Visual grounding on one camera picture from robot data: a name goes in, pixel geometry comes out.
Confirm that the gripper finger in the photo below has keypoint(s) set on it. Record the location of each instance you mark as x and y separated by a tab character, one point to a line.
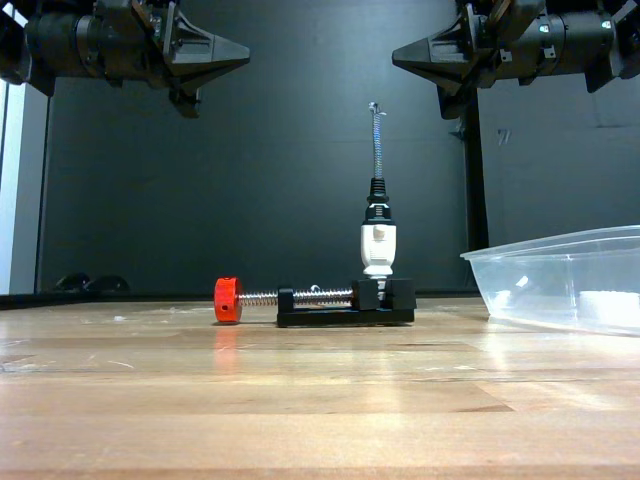
186	102
200	52
445	55
452	102

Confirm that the white power receptacle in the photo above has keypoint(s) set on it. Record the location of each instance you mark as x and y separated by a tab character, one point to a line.
378	250

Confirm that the clear plastic container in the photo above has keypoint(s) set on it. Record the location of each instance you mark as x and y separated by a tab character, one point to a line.
550	295

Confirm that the white block in container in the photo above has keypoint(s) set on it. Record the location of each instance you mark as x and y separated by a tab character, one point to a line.
610	305

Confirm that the dark rounded object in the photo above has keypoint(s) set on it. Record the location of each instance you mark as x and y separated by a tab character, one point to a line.
107	284
72	281

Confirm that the red clamp knob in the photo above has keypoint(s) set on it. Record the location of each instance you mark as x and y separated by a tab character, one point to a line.
226	300

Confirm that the black clamp vise with screw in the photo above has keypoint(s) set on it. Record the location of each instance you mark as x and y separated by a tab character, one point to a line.
345	315

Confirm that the black frame post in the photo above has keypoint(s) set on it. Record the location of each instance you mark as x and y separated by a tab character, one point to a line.
42	200
477	190

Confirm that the black rail at table edge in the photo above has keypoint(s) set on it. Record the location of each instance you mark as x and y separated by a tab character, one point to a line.
100	298

